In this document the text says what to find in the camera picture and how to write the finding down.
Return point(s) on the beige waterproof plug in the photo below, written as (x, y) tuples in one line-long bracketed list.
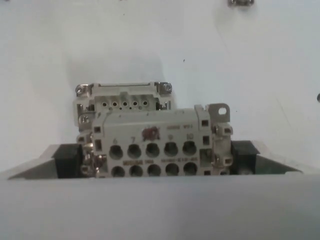
[(160, 135)]

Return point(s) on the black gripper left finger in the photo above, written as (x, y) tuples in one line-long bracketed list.
[(67, 162)]

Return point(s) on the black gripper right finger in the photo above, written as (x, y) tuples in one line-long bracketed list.
[(243, 157)]

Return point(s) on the white task board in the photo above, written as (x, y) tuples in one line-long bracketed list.
[(175, 50)]

